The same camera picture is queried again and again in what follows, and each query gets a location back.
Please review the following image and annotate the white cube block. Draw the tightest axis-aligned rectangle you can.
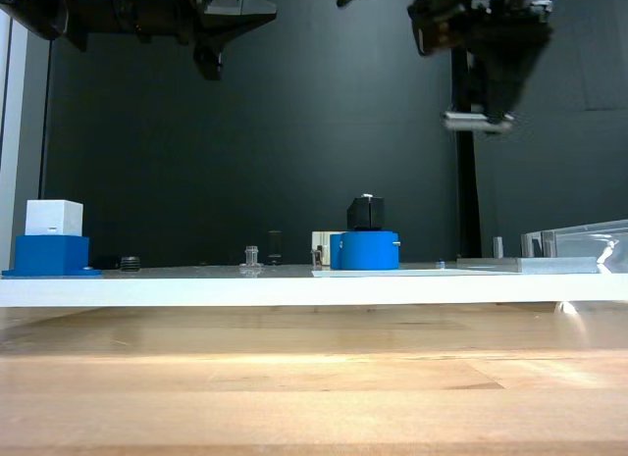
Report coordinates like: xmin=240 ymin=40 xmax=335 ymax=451
xmin=24 ymin=198 xmax=84 ymax=238

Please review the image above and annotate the small black bar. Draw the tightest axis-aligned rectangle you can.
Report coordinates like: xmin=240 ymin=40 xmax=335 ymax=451
xmin=268 ymin=229 xmax=284 ymax=267

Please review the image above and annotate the grey metal plate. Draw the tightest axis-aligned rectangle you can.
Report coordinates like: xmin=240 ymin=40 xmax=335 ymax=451
xmin=455 ymin=256 xmax=601 ymax=275

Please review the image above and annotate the blue square base mount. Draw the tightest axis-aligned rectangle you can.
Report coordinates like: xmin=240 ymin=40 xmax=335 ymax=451
xmin=1 ymin=234 xmax=103 ymax=279

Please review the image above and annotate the black connector block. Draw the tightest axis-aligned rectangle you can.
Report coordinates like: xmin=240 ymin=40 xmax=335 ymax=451
xmin=346 ymin=195 xmax=385 ymax=231

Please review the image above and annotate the clear plastic tub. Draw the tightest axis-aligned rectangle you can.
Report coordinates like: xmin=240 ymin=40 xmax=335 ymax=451
xmin=519 ymin=219 xmax=628 ymax=347

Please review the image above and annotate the black frame post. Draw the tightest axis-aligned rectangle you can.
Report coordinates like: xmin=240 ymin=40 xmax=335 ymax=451
xmin=448 ymin=48 xmax=485 ymax=259

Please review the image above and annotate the blue round holder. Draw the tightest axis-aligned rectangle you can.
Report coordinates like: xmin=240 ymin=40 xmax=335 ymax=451
xmin=329 ymin=229 xmax=401 ymax=272

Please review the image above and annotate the white connector housing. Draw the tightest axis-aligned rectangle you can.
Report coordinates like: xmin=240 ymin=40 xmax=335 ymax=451
xmin=311 ymin=230 xmax=344 ymax=269

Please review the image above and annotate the grey metal cylinder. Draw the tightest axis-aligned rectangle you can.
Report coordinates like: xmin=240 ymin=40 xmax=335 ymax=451
xmin=440 ymin=110 xmax=515 ymax=133

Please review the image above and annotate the light grey frame upright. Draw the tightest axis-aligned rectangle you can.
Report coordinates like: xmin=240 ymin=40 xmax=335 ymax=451
xmin=0 ymin=7 xmax=50 ymax=271

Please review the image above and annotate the clear plastic fitting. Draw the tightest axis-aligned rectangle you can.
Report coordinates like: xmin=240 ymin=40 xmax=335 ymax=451
xmin=238 ymin=245 xmax=265 ymax=271

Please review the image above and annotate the white flat plastic plate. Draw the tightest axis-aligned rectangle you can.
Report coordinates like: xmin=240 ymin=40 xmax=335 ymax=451
xmin=311 ymin=268 xmax=522 ymax=279

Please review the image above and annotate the white task board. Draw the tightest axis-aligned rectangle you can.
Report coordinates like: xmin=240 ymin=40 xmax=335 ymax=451
xmin=0 ymin=263 xmax=628 ymax=309

